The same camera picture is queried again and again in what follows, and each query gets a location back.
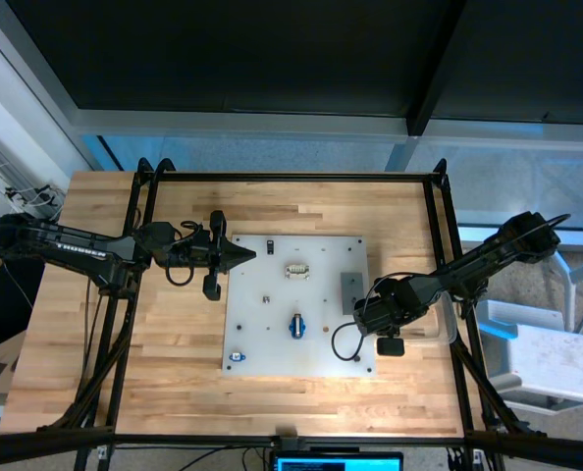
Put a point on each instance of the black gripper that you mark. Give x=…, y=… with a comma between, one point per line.
x=208, y=250
x=385, y=316

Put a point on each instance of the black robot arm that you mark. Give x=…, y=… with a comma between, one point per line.
x=75, y=250
x=468, y=265

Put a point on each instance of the white taskboard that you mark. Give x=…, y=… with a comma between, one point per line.
x=252, y=314

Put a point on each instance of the small black socket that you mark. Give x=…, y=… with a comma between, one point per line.
x=270, y=246

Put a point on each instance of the grey metal plate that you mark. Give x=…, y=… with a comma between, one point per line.
x=349, y=289

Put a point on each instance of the clear plastic tub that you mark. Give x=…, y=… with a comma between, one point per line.
x=443, y=324

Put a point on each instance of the grey multi-pin connector housing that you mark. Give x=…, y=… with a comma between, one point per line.
x=297, y=271

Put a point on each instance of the blue clamp with metal bar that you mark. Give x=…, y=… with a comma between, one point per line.
x=297, y=326

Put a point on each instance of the blue ethernet socket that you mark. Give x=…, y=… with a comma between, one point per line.
x=235, y=356

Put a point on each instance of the laptop with blue screen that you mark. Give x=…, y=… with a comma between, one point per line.
x=335, y=463

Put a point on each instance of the white step stool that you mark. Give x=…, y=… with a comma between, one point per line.
x=551, y=363

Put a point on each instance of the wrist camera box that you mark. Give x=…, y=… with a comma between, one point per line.
x=390, y=347

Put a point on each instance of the black camera bracket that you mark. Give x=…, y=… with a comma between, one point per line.
x=286, y=441

